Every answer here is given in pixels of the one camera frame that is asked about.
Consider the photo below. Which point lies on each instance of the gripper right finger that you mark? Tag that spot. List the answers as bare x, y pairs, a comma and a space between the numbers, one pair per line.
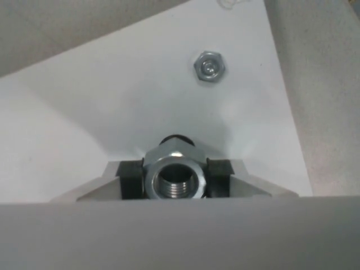
219, 180

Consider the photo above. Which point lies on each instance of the metal hex nut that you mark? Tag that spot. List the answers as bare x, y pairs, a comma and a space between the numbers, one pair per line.
209, 66

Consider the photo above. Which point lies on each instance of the white task board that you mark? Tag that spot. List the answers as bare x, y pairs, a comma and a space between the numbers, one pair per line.
112, 98

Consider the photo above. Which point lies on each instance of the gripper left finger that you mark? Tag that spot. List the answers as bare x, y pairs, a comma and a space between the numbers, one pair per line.
130, 180

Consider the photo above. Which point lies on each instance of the clear board bumper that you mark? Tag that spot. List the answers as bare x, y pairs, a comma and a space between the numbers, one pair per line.
227, 3

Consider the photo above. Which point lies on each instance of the metal hex bolt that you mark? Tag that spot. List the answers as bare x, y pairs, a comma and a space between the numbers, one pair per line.
174, 157

